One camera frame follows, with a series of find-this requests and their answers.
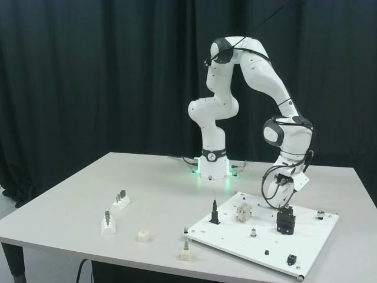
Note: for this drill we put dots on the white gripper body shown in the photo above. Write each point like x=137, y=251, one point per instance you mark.
x=277, y=193

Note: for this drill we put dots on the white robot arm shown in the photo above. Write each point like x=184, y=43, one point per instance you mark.
x=212, y=118

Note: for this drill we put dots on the flat white mounting plate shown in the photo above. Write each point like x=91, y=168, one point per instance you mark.
x=301, y=180

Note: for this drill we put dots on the beige multi-pin connector block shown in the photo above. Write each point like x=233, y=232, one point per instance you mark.
x=243, y=214

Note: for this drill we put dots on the metal BNC plug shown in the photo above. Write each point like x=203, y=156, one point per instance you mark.
x=253, y=233

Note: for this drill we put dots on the round metal plug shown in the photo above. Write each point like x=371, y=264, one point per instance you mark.
x=320, y=214

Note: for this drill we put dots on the white task board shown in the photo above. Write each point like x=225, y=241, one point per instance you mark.
x=235, y=244

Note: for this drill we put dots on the black upright plug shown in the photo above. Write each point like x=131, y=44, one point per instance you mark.
x=214, y=216

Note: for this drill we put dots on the small black square plug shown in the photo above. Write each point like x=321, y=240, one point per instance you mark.
x=291, y=259

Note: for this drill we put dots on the small round-headed metal bolt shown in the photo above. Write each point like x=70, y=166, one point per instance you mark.
x=185, y=230

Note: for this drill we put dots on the short metal peg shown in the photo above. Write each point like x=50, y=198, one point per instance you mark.
x=186, y=246

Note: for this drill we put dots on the small white single-peg holder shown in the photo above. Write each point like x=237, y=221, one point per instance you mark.
x=185, y=255

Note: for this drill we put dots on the small white empty holder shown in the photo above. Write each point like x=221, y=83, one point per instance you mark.
x=144, y=236

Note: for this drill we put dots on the large metal peg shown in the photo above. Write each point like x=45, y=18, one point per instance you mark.
x=123, y=195

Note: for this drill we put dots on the white three-peg holder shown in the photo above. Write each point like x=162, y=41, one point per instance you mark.
x=121, y=205

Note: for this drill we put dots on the metal round peg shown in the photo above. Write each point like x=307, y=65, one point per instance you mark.
x=107, y=217

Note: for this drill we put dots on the white stepped peg holder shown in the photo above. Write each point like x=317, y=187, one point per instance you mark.
x=108, y=230

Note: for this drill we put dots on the black curtain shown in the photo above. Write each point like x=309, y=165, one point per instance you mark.
x=88, y=73

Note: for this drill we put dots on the dark table leg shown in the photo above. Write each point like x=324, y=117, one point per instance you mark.
x=13, y=262

